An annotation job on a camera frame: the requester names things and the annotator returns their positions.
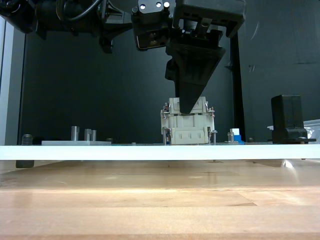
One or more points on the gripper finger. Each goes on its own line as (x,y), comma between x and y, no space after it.
(117,21)
(170,70)
(107,45)
(195,70)

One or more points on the light grey HAN10E connector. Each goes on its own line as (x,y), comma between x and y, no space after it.
(175,106)

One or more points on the light grey connector hub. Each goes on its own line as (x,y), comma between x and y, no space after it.
(187,127)

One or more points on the silver hub mounting screw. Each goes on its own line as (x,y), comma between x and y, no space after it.
(214,137)

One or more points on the tall black connector housing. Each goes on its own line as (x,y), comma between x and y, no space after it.
(287,117)

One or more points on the blue white terminal block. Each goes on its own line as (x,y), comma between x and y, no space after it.
(237,136)

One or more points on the black screw head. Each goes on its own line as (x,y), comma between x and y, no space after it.
(250,139)
(109,139)

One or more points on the white board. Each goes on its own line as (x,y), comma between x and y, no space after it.
(125,152)

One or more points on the flat aluminium plate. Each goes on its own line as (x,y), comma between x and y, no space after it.
(75,142)

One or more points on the dark threaded set screw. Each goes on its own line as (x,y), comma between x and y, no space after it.
(27,140)

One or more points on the black rubber foot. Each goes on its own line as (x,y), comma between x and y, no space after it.
(24,163)

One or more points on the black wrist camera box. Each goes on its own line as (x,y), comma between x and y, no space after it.
(150,37)

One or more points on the black upright frame post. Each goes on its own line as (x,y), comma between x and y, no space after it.
(237,87)

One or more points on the short metal post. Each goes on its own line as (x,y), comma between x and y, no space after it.
(93,135)
(87,135)

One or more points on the tall slotted metal post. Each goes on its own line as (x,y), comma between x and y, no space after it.
(75,133)

